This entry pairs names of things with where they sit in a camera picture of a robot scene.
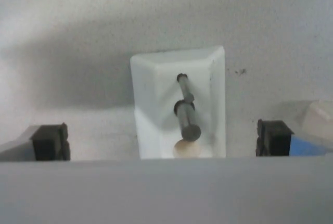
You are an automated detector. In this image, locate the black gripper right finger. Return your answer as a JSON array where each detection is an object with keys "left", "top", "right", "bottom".
[{"left": 255, "top": 119, "right": 333, "bottom": 158}]

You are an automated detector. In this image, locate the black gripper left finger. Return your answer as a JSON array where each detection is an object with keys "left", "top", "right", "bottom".
[{"left": 0, "top": 122, "right": 71, "bottom": 163}]

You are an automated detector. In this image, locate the thick metal round peg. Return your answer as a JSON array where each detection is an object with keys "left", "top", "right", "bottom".
[{"left": 173, "top": 99, "right": 202, "bottom": 142}]

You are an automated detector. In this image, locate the thin metal round peg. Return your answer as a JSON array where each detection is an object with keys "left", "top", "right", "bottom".
[{"left": 176, "top": 73, "right": 195, "bottom": 104}]

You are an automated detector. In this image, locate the white peg holder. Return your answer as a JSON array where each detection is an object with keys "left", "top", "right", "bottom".
[{"left": 130, "top": 46, "right": 227, "bottom": 160}]

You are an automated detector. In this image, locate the small white holder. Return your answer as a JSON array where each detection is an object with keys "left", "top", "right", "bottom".
[{"left": 285, "top": 99, "right": 333, "bottom": 142}]

